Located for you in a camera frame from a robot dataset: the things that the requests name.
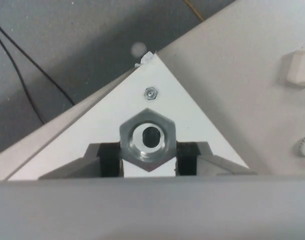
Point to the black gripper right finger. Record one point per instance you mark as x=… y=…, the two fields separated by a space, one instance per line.
x=187 y=160

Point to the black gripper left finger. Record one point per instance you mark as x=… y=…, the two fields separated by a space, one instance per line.
x=110 y=160

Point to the white task board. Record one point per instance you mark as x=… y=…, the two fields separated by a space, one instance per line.
x=155 y=72

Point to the small white holder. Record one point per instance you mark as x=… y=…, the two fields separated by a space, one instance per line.
x=296 y=67

